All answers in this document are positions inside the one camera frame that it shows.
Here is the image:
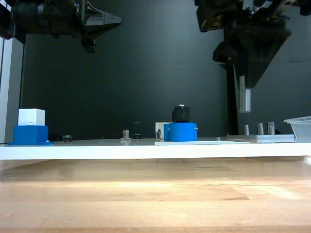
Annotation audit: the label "silver metal cylinder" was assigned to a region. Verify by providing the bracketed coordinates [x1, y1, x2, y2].
[239, 74, 253, 113]

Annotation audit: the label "grey metal bar with pegs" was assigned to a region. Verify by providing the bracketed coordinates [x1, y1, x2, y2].
[226, 120, 297, 144]

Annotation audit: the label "clear plastic tub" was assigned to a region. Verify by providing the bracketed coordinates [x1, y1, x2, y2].
[283, 116, 311, 144]

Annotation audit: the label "white cube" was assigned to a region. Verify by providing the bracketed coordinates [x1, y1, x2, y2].
[18, 108, 46, 127]

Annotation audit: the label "small clear connector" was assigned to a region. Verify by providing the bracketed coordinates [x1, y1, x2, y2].
[120, 129, 133, 142]

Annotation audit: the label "black clamp block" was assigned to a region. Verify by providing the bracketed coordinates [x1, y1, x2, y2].
[172, 104, 190, 123]

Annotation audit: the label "small black socket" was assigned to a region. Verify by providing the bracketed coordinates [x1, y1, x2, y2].
[133, 121, 142, 140]

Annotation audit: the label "blue square holder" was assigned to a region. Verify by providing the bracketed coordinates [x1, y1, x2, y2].
[7, 125, 55, 146]

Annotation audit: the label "beige connector housing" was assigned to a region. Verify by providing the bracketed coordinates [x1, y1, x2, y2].
[155, 122, 171, 141]

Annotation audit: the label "blue round holder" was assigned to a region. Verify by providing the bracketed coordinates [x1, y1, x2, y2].
[163, 122, 199, 142]

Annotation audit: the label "white board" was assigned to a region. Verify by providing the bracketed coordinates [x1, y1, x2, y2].
[0, 139, 311, 161]

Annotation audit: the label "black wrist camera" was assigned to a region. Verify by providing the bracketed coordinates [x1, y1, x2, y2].
[194, 0, 230, 33]

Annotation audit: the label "black metal frame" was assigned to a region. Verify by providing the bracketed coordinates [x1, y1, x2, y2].
[225, 62, 240, 136]

